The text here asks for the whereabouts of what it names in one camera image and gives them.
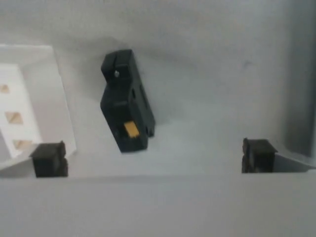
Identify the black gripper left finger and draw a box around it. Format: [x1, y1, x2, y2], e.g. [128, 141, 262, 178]
[0, 140, 69, 178]

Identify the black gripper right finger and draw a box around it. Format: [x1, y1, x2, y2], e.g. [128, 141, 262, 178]
[241, 137, 316, 174]

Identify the white holder with square holes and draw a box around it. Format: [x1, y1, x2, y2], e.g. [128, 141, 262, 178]
[0, 44, 78, 171]

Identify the black D-SUB plug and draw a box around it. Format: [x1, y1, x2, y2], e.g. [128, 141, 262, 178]
[100, 49, 156, 155]

